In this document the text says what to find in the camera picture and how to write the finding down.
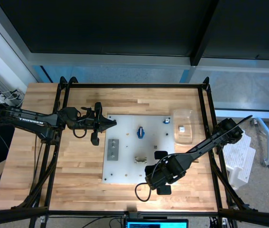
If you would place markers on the grey metal plate with pegs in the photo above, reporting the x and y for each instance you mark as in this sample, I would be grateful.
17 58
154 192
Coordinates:
109 149

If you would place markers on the small blue white connector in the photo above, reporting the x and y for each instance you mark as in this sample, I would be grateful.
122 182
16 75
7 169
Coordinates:
166 121

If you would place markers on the small white connector part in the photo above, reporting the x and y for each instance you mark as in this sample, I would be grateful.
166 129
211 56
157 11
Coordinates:
181 129

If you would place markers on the beige multi-pin connector housing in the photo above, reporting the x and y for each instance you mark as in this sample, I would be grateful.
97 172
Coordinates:
141 160

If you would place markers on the black metal frame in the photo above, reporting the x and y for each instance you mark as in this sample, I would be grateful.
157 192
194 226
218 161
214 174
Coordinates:
134 85

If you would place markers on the black table camera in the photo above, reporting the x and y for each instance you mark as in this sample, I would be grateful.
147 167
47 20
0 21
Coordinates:
134 215

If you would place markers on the blue clamp connector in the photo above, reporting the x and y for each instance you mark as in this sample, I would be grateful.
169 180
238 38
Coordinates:
140 134

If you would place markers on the white foam block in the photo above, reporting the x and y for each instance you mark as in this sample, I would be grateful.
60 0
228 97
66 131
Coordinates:
241 159

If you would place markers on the white task board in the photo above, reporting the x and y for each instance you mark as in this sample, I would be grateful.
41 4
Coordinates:
124 166

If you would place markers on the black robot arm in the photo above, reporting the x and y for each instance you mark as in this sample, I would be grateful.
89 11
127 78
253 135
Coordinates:
30 118
203 148

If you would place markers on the laptop screen with blue edge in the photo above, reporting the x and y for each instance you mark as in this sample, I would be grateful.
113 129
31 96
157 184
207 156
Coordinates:
155 224

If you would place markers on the clear plastic tub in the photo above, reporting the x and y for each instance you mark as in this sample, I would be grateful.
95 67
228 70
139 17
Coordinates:
186 118

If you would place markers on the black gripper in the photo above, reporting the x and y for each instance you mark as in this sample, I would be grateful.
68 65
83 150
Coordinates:
98 123
156 178

